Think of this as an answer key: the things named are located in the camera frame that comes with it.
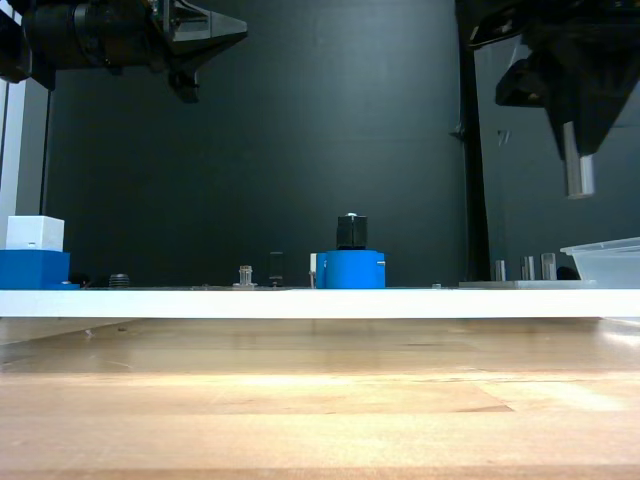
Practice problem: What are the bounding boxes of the black upright connector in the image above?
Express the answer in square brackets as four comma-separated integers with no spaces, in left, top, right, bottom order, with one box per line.
[267,251,288,288]

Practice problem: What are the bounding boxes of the blue connector holder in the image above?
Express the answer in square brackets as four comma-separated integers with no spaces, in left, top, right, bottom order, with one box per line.
[315,248,387,290]

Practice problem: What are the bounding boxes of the blue rectangular holder block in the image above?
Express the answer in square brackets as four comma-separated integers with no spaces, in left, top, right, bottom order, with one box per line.
[0,248,81,291]

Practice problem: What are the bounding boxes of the clear plastic tub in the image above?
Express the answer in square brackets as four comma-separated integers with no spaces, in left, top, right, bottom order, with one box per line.
[559,236,640,291]

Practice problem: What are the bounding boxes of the white task board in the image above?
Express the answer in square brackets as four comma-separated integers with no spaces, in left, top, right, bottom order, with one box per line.
[0,288,640,320]

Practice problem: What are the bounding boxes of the small silver connector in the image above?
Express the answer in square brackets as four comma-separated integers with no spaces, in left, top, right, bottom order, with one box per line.
[232,264,258,289]

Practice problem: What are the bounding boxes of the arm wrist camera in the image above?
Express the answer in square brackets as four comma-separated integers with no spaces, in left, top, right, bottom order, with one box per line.
[455,0,534,50]

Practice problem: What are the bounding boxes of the large steel cylinder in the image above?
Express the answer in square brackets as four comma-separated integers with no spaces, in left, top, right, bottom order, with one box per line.
[563,121,598,200]

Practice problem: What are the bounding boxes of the grey metal peg plate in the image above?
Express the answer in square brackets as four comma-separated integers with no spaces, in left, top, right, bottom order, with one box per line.
[458,279,599,291]

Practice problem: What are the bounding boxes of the white cube block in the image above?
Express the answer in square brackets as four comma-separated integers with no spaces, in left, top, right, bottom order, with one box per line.
[5,214,66,251]

